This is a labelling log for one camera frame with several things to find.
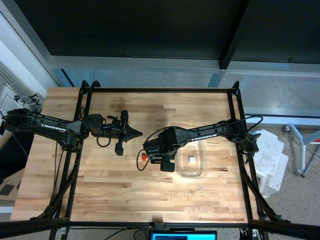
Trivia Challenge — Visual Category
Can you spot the white step block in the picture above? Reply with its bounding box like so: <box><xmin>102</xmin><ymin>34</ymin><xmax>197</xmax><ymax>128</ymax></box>
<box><xmin>252</xmin><ymin>129</ymin><xmax>290</xmax><ymax>200</ymax></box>

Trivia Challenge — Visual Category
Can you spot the clear plastic tub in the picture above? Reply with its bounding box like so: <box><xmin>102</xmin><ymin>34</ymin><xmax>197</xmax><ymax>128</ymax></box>
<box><xmin>176</xmin><ymin>139</ymin><xmax>208</xmax><ymax>180</ymax></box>

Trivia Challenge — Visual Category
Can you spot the black vise with orange knob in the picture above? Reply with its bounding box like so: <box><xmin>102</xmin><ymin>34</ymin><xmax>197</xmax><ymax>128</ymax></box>
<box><xmin>141</xmin><ymin>153</ymin><xmax>162</xmax><ymax>165</ymax></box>

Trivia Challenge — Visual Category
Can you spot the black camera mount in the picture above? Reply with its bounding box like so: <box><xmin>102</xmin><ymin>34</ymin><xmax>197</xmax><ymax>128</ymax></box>
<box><xmin>152</xmin><ymin>217</ymin><xmax>165</xmax><ymax>230</ymax></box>

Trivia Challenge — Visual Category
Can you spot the laptop screen with blue edge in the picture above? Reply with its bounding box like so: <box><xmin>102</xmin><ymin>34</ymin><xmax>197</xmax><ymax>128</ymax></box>
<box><xmin>149</xmin><ymin>229</ymin><xmax>218</xmax><ymax>240</ymax></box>

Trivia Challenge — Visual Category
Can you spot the cardboard box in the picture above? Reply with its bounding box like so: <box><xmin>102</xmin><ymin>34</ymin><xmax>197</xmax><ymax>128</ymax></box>
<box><xmin>0</xmin><ymin>167</ymin><xmax>26</xmax><ymax>201</ymax></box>

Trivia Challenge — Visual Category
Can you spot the black metal frame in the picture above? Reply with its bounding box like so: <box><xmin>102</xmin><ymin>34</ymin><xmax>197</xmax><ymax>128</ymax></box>
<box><xmin>0</xmin><ymin>79</ymin><xmax>320</xmax><ymax>240</ymax></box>

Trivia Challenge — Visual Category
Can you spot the grey metal stand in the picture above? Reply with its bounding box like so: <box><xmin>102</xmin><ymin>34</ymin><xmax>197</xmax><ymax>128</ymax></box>
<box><xmin>282</xmin><ymin>123</ymin><xmax>320</xmax><ymax>179</ymax></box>

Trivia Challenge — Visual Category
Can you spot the arm thin shoulder cable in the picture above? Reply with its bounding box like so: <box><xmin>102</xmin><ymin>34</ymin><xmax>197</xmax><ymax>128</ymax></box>
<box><xmin>245</xmin><ymin>115</ymin><xmax>264</xmax><ymax>136</ymax></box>

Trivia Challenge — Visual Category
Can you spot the black bin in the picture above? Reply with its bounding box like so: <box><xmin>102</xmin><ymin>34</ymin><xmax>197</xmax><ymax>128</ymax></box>
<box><xmin>0</xmin><ymin>131</ymin><xmax>35</xmax><ymax>177</ymax></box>

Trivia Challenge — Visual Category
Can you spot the tangled cable bundle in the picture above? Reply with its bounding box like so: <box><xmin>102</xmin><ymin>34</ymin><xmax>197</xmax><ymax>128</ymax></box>
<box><xmin>13</xmin><ymin>93</ymin><xmax>45</xmax><ymax>107</ymax></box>

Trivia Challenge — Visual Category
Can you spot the grey aluminium window frame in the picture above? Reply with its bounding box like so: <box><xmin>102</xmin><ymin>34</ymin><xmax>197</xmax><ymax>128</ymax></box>
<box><xmin>0</xmin><ymin>0</ymin><xmax>320</xmax><ymax>88</ymax></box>

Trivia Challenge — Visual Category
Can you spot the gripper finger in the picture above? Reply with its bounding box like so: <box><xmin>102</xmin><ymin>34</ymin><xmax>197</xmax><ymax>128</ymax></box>
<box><xmin>127</xmin><ymin>124</ymin><xmax>143</xmax><ymax>135</ymax></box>
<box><xmin>126</xmin><ymin>133</ymin><xmax>143</xmax><ymax>143</ymax></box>

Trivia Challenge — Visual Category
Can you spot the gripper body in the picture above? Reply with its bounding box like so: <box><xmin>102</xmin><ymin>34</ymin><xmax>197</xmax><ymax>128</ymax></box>
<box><xmin>160</xmin><ymin>161</ymin><xmax>176</xmax><ymax>173</ymax></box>
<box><xmin>107</xmin><ymin>110</ymin><xmax>130</xmax><ymax>157</ymax></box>

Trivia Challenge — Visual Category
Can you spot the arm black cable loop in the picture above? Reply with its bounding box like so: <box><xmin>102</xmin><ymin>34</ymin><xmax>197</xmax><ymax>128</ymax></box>
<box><xmin>135</xmin><ymin>125</ymin><xmax>177</xmax><ymax>172</ymax></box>
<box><xmin>96</xmin><ymin>114</ymin><xmax>120</xmax><ymax>148</ymax></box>

